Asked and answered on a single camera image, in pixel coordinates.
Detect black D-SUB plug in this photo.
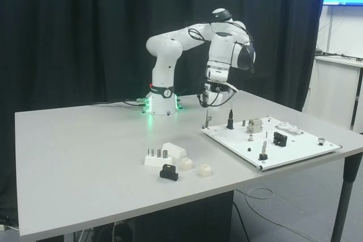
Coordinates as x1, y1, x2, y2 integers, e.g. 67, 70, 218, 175
158, 163, 180, 182

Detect grey floor cable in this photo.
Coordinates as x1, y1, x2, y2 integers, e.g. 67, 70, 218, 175
244, 186, 363, 236

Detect white round peg holder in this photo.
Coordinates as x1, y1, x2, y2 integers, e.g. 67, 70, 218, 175
143, 153, 172, 167

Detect white task board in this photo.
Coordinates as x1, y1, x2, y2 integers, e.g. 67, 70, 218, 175
200, 116, 343, 172

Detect dark table leg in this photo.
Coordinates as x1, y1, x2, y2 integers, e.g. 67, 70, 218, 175
331, 155, 360, 242

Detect grey rectangular connector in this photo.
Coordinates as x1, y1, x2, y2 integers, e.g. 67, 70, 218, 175
246, 117, 263, 135

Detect black Ethernet plug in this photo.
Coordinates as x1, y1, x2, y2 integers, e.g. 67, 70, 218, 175
272, 131, 288, 147

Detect black base cable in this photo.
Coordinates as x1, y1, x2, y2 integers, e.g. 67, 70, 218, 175
95, 97, 150, 108

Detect small cream plug holder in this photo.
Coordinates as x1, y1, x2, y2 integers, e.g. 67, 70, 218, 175
180, 157, 195, 172
197, 163, 214, 179

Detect grey plug with black base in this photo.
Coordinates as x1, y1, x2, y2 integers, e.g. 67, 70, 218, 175
258, 139, 269, 162

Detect white square peg holder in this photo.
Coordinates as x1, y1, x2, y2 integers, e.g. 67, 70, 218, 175
161, 141, 188, 160

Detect black curtain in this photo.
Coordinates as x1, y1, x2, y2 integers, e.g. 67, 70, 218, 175
0, 0, 331, 226

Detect black USB plug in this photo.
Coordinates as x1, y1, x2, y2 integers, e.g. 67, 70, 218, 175
226, 108, 235, 130

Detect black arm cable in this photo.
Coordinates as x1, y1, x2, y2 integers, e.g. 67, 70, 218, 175
185, 20, 256, 75

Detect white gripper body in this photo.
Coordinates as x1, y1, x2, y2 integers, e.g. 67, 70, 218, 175
201, 88, 232, 109

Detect black panel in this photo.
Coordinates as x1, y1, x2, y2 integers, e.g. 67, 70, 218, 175
73, 189, 236, 242

